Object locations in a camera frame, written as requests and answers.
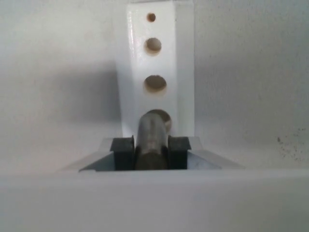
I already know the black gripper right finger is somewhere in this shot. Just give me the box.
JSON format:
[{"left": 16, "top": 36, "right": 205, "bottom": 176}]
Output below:
[{"left": 167, "top": 135, "right": 244, "bottom": 171}]

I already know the metal round peg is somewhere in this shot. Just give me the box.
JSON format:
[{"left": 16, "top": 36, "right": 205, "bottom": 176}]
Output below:
[{"left": 134, "top": 113, "right": 169, "bottom": 171}]

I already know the white peg holder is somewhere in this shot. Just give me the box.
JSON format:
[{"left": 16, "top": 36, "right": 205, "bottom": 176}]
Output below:
[{"left": 113, "top": 0, "right": 195, "bottom": 139}]

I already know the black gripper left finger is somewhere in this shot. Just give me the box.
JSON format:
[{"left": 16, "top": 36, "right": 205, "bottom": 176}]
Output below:
[{"left": 59, "top": 136, "right": 135, "bottom": 173}]

